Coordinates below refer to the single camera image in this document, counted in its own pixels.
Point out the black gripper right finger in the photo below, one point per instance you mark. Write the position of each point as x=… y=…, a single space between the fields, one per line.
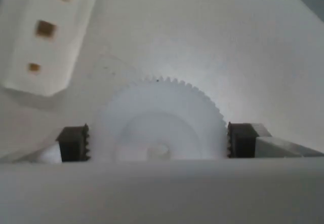
x=243 y=140

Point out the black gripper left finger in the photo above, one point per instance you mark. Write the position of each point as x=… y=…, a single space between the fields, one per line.
x=73 y=145

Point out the white large gear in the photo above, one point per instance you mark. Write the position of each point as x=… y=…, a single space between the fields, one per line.
x=162 y=117

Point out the white holder with square holes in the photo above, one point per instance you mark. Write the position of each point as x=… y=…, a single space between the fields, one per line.
x=45 y=46

